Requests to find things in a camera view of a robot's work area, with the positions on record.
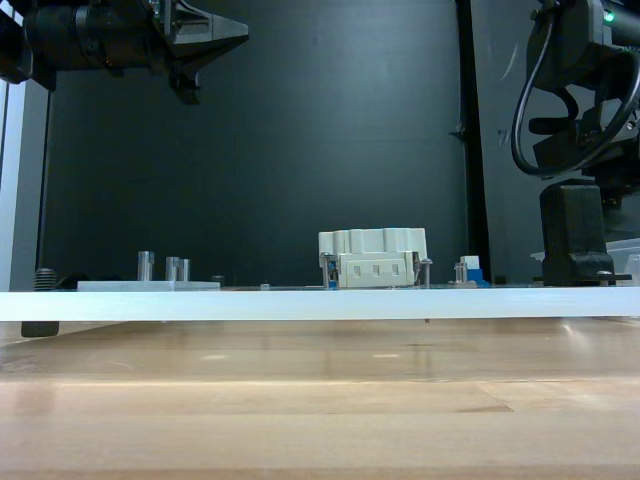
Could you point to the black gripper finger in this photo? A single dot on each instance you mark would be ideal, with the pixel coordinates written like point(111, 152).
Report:
point(210, 27)
point(200, 55)

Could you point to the black connector housing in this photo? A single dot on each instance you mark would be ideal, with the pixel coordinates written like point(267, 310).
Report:
point(570, 230)

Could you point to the small connector block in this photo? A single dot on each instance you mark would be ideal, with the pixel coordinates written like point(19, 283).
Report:
point(472, 277)

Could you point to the beige HAN10E socket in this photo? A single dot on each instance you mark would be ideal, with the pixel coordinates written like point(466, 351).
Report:
point(375, 270)

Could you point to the silver metal peg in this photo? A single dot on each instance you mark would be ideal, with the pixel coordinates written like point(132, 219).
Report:
point(172, 270)
point(185, 271)
point(144, 265)

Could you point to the grey metal plate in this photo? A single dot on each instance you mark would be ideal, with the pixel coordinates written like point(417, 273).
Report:
point(125, 285)

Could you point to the white task board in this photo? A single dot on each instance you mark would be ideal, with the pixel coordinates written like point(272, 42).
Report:
point(300, 305)

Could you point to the black board foot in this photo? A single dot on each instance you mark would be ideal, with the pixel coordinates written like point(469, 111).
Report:
point(40, 329)

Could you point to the black metal frame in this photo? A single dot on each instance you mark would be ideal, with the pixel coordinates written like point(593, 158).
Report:
point(475, 150)

